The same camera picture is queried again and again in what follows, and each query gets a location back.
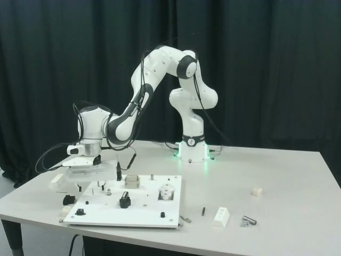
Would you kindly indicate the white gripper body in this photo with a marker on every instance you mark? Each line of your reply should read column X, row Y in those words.
column 89, row 174

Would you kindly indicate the small white camera box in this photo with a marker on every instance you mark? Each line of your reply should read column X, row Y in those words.
column 75, row 149

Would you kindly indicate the white medium gear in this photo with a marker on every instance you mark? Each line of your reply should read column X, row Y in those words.
column 164, row 191

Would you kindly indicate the white task board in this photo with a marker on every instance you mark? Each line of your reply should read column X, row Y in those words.
column 133, row 205

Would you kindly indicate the small metal plug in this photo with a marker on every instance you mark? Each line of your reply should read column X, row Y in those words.
column 249, row 221

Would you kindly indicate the dark metal peg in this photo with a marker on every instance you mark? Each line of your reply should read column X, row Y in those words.
column 203, row 211

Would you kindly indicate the small white cube holder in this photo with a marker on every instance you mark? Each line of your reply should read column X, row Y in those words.
column 257, row 191
column 66, row 210

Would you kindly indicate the white small gear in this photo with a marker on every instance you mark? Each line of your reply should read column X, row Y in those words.
column 166, row 196

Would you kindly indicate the white large gear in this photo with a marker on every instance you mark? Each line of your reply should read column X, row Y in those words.
column 167, row 186

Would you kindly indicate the black table leg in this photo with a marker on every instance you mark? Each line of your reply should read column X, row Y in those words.
column 12, row 237

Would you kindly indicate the metal bolt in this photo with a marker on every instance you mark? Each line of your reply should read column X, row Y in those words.
column 185, row 219

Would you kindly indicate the black curtain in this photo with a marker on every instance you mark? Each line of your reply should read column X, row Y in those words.
column 266, row 66

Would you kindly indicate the white peg holder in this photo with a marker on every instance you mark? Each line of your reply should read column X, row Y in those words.
column 56, row 182
column 220, row 217

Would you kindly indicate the flat white mounting plate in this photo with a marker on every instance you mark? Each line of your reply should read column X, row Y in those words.
column 80, row 161

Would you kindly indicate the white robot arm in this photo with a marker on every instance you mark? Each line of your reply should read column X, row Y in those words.
column 133, row 114

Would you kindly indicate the black D-SUB plug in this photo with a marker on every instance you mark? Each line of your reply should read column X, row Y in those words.
column 69, row 200

